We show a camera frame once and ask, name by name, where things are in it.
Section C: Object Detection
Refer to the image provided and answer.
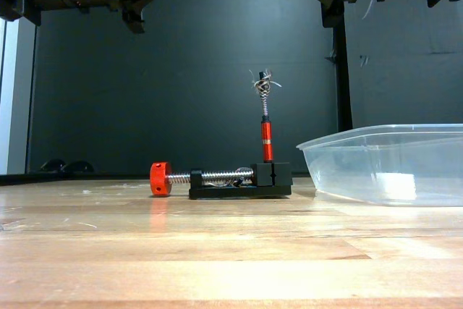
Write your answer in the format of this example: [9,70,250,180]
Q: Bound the clear plastic tub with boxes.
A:
[295,123,463,208]

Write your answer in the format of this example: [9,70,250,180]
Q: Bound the red rca socket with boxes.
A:
[262,140,275,164]

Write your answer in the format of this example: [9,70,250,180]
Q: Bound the white foam block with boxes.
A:
[375,173,416,201]

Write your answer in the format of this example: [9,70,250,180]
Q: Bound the black clamp with red knob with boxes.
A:
[149,161,293,200]

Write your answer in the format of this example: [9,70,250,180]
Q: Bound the red rca plug braided cable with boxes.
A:
[248,67,283,143]

